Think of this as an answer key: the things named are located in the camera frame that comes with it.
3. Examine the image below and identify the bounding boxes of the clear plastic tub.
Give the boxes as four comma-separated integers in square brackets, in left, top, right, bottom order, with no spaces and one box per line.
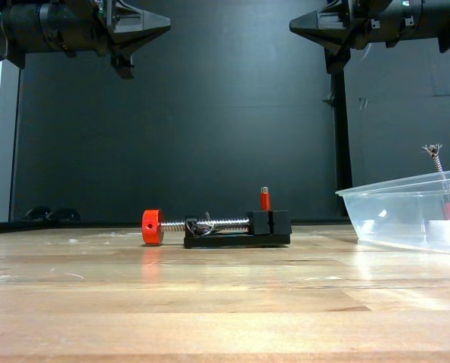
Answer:
[334,169,450,258]

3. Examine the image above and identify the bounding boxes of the thin socket wires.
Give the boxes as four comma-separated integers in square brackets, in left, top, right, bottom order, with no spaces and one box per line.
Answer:
[186,211,216,238]

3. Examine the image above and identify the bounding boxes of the white foam block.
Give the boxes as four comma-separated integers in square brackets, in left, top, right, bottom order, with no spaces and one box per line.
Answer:
[427,218,450,250]

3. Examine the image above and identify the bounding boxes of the black clamp vise red knob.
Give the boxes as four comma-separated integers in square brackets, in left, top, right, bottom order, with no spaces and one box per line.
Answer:
[141,208,292,250]

